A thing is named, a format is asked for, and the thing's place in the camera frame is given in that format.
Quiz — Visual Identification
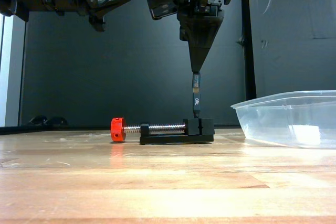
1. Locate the braided USB-C connector cable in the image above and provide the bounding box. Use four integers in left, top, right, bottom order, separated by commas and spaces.
192, 71, 202, 95

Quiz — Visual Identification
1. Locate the black USB-C socket adapter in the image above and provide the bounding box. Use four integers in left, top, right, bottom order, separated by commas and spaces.
193, 93, 202, 119

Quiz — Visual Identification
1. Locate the clear plastic tub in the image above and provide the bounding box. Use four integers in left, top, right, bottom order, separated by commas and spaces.
230, 90, 336, 150

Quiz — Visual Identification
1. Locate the black vise clamp orange knob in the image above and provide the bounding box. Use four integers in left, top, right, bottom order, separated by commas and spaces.
110, 117, 215, 145

